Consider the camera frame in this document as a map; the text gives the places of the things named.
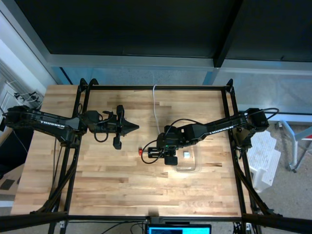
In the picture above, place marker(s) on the small white square piece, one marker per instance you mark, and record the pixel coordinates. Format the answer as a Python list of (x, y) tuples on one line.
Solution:
[(186, 154)]

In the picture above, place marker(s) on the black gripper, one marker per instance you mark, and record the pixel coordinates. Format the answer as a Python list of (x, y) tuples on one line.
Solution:
[(170, 161), (119, 126)]

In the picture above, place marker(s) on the black metal table frame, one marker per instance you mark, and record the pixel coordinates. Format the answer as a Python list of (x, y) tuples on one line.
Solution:
[(29, 219)]

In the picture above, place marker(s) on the white plastic step stool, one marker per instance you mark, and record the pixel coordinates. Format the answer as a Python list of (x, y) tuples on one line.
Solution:
[(263, 158)]

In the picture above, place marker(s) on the clear plastic tub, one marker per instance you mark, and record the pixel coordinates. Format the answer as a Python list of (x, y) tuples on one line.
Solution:
[(195, 168)]

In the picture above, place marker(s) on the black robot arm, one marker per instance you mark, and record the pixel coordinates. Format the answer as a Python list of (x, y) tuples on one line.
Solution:
[(48, 124), (219, 129)]

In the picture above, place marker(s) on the black foam pad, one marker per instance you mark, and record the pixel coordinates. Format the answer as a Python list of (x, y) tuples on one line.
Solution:
[(6, 184)]

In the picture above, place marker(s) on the black clamp with red knob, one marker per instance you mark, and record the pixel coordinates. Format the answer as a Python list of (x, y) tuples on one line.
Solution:
[(140, 151)]

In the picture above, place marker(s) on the grey metal stand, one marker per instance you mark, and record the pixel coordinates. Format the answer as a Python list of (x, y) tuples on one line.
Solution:
[(296, 146)]

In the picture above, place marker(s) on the small black table-level camera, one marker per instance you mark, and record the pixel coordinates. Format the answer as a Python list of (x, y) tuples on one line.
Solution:
[(155, 220)]

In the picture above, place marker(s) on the laptop screen with blue edge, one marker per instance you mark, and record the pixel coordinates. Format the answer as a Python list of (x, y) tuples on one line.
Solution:
[(178, 230)]

